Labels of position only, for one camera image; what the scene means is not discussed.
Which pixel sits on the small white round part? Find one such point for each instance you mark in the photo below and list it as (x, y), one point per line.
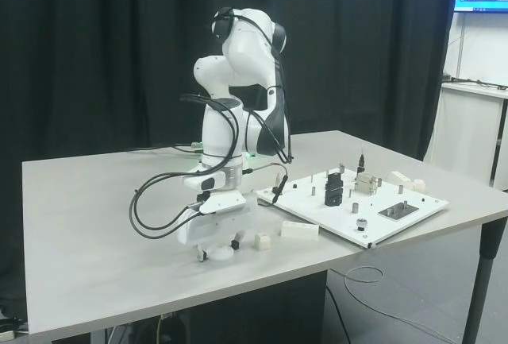
(419, 184)

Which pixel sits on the small white cube holder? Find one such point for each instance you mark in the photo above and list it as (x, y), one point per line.
(262, 241)

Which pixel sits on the white block holder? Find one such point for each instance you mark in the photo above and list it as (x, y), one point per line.
(400, 179)

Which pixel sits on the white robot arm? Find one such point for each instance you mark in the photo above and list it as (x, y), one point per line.
(216, 129)

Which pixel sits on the beige metal Ethernet plug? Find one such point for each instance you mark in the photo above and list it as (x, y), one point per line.
(367, 184)

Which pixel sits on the white cabinet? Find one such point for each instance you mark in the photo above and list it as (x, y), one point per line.
(468, 137)

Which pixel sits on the thin black rod red tag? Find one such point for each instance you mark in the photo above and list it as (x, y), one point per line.
(279, 187)

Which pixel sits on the long white peg holder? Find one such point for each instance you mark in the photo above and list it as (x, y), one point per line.
(299, 231)

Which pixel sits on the metal BNC plug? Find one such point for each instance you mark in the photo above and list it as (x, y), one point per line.
(360, 225)

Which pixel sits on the white large gear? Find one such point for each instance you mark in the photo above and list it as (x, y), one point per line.
(221, 254)

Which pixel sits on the white power strip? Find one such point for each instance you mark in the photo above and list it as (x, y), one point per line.
(10, 326)

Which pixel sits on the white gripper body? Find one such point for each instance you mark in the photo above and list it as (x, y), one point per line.
(214, 229)

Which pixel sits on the dark grey table leg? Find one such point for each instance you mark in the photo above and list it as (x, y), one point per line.
(486, 264)

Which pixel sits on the black D-SUB plug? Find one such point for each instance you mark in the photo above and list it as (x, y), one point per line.
(333, 193)

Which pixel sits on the black curtain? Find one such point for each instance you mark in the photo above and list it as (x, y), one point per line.
(99, 50)

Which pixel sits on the white task board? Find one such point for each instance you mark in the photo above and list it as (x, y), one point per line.
(301, 209)

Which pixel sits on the thin black upright plug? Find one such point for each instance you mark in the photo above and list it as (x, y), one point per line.
(362, 161)

